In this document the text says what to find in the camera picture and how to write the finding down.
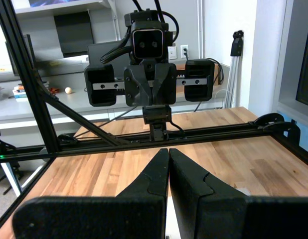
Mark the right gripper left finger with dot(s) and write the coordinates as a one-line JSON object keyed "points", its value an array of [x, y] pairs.
{"points": [[99, 216]]}

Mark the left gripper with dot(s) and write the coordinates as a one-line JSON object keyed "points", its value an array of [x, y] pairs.
{"points": [[101, 74]]}

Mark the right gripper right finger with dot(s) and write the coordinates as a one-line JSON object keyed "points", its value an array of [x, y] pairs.
{"points": [[231, 216]]}

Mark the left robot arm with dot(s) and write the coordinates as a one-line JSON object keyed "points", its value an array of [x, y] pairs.
{"points": [[156, 115]]}

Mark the black monitor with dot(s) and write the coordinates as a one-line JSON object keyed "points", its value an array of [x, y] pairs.
{"points": [[106, 53]]}

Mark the small beige ball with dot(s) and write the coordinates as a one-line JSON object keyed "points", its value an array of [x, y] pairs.
{"points": [[68, 90]]}

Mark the stack of books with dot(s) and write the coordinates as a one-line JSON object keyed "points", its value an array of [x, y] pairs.
{"points": [[19, 92]]}

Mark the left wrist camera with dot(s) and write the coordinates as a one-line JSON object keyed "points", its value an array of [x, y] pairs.
{"points": [[147, 43]]}

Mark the white wall outlet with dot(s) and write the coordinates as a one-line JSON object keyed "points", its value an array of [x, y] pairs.
{"points": [[184, 51]]}

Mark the black wall bracket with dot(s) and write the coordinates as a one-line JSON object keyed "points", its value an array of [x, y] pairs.
{"points": [[237, 43]]}

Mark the black frame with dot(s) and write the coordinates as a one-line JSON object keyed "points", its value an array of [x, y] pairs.
{"points": [[32, 82]]}

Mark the white wall shelf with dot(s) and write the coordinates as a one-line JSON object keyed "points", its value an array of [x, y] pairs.
{"points": [[56, 6]]}

